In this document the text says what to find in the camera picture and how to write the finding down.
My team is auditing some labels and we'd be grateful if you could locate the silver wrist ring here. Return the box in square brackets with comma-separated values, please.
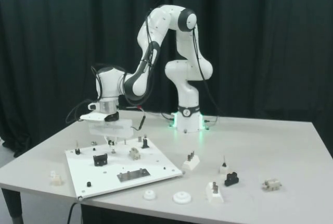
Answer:
[99, 100, 117, 115]

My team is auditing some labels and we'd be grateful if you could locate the dark grey table leg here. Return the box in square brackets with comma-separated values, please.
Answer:
[1, 188, 22, 224]

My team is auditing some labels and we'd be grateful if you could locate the flat white mounting plate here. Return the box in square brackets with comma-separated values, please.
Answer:
[80, 112, 107, 121]

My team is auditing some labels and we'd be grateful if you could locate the black curtain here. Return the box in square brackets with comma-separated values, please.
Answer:
[0, 0, 333, 158]

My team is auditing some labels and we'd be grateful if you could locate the black D-SUB plug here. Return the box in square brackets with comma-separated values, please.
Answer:
[224, 172, 240, 187]

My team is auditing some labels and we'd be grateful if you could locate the white cube holder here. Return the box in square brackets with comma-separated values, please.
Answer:
[52, 175, 65, 187]

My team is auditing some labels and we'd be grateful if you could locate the white task board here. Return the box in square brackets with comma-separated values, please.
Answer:
[64, 134, 183, 201]

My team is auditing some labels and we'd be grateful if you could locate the white medium gear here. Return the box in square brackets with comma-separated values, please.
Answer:
[142, 190, 158, 200]

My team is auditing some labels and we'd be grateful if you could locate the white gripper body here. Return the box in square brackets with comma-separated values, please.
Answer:
[87, 119, 134, 140]

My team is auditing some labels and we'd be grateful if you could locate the white round peg holder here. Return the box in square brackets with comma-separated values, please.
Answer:
[205, 182, 225, 205]

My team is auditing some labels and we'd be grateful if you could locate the black hanging cable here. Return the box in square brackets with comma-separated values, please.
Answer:
[67, 200, 79, 224]

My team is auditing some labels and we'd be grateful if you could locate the beige metal connector plug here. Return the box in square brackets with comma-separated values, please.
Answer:
[262, 179, 283, 191]

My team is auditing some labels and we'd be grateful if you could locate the black forearm cable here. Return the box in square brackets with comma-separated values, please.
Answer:
[124, 12, 162, 105]

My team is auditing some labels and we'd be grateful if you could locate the white square peg holder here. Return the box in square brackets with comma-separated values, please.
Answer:
[181, 156, 200, 171]

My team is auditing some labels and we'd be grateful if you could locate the white large gear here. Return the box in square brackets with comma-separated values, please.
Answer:
[172, 191, 193, 205]

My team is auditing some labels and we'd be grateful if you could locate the black upper arm cable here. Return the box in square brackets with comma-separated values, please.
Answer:
[191, 24, 221, 126]

